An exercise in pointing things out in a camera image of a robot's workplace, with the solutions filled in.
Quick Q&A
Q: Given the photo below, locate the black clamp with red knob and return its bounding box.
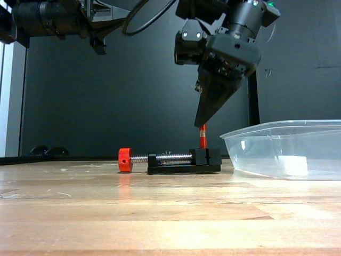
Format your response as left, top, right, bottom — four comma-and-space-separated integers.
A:
118, 147, 222, 175

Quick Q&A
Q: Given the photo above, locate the clear plastic tub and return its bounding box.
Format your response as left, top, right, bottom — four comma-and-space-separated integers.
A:
220, 119, 341, 182

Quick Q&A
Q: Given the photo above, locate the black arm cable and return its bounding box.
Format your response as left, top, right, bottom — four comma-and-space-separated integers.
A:
121, 0, 177, 37

